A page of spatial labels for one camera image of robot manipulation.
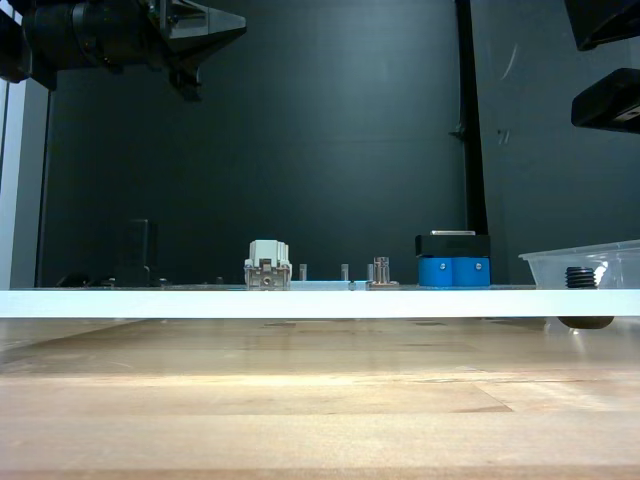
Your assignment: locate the clear plastic container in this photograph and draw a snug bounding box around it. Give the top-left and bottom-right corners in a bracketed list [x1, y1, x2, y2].
[517, 239, 640, 291]

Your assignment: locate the beige many-pin connector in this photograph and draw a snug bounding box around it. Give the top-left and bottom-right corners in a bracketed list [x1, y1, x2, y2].
[243, 239, 293, 291]

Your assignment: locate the black threaded stud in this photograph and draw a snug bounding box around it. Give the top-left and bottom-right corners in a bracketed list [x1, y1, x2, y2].
[565, 265, 598, 290]

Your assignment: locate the black block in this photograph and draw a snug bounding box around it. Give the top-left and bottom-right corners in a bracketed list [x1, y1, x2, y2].
[113, 217, 159, 288]

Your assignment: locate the large blue socket block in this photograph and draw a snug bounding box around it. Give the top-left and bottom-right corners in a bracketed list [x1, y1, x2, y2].
[414, 229, 492, 290]

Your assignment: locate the steel stud fitting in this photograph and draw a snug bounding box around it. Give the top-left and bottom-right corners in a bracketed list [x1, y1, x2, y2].
[366, 255, 400, 291]

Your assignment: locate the white task board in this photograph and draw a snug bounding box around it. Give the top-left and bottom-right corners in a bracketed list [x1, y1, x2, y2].
[0, 288, 640, 320]

